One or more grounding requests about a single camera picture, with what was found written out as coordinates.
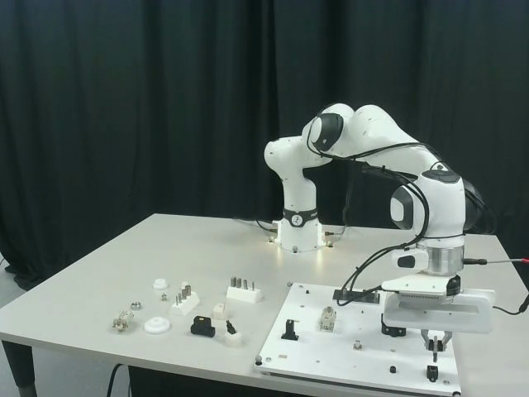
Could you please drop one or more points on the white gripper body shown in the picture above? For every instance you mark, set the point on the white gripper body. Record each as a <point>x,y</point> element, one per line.
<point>467,314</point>

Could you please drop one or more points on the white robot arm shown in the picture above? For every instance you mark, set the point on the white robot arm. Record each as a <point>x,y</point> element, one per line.
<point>297,178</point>

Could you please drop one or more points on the flat white mounting plate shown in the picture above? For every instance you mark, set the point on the flat white mounting plate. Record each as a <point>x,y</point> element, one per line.
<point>413,286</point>

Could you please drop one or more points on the white task board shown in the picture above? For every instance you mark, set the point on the white task board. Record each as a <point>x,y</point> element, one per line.
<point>330,351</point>

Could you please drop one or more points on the white square peg holder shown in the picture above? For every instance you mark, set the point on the white square peg holder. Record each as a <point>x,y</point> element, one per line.
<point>244,295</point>

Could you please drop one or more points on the white plug holder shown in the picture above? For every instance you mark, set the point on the white plug holder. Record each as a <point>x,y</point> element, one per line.
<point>232,339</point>

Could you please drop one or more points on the black USB plug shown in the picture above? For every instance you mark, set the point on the black USB plug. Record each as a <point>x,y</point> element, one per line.
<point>230,327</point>

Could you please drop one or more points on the small white holder block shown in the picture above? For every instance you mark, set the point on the small white holder block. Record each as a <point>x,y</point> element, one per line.
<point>220,311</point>

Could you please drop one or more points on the black D-SUB plug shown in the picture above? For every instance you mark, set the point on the black D-SUB plug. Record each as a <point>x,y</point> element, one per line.
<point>202,327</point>

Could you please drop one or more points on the white round peg holder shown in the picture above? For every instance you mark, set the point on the white round peg holder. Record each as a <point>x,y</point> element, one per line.
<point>186,308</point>

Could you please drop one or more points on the large metal round peg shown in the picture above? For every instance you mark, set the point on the large metal round peg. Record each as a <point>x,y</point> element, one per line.
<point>187,289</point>

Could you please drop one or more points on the medium metal round peg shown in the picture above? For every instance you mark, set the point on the medium metal round peg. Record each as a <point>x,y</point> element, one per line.
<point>182,297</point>

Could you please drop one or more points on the white large gear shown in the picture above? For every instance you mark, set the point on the white large gear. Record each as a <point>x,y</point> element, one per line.
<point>157,325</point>

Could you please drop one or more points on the white medium gear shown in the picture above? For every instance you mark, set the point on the white medium gear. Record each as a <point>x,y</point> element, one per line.
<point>161,285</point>

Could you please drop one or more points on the metal hex nut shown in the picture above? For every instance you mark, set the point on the metal hex nut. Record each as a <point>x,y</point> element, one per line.
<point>135,305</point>

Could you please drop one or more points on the beige waterproof plug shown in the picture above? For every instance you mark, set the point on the beige waterproof plug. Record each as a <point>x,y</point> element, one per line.
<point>122,321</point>

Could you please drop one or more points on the black table leg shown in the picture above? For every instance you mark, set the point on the black table leg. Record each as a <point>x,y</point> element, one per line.
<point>18,368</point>

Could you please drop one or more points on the black curtain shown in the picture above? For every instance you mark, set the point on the black curtain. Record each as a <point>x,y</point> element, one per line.
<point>82,103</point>

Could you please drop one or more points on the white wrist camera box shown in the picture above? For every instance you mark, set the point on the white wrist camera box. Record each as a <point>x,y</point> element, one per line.
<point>413,261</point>

